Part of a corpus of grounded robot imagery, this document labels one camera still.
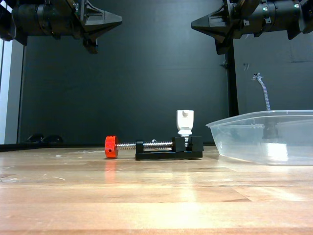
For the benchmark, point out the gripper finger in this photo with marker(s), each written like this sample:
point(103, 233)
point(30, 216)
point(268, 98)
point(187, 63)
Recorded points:
point(210, 21)
point(97, 31)
point(217, 33)
point(107, 19)

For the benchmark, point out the black vise with red knob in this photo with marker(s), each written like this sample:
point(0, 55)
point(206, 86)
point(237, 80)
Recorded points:
point(168, 155)

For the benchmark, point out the clear plastic tub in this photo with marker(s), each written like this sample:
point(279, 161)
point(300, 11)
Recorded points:
point(244, 147)

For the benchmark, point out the black corner bracket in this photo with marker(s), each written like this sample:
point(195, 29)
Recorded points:
point(52, 139)
point(35, 138)

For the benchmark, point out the white power receptacle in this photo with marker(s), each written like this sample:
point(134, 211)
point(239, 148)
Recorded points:
point(185, 122)

